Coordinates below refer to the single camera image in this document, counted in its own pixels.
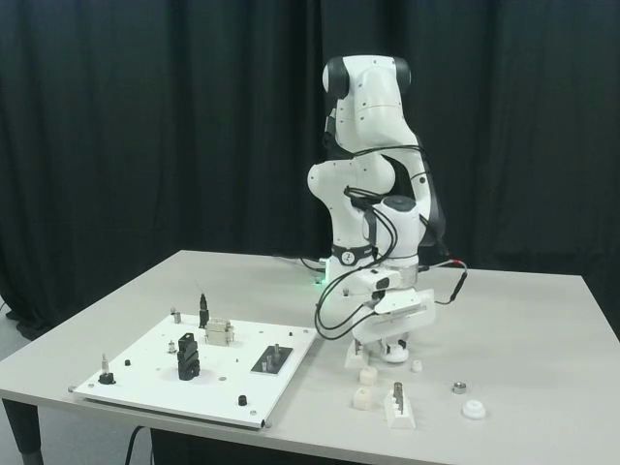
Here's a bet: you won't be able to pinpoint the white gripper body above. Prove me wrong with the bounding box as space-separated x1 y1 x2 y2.
352 288 438 350

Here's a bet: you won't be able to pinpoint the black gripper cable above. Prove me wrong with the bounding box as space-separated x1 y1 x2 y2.
313 268 385 342

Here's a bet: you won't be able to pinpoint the black curtains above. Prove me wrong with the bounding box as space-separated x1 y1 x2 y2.
0 0 620 340

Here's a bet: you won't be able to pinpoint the black Ethernet plug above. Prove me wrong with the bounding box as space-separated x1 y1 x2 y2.
196 284 211 328

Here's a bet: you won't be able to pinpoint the white peg holder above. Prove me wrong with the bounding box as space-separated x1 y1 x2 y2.
343 346 372 372
382 385 418 431

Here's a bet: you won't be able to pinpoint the black power cable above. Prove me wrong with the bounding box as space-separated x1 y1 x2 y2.
273 251 326 270

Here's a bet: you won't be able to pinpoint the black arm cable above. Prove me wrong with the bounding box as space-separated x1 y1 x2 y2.
323 109 451 272

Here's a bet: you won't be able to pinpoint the dark table leg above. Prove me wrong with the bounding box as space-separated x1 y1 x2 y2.
0 397 40 465

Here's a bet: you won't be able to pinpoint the black D-SUB plug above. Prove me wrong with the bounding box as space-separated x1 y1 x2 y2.
174 331 202 382

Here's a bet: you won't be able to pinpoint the black cable under table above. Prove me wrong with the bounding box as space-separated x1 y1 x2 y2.
124 424 156 465

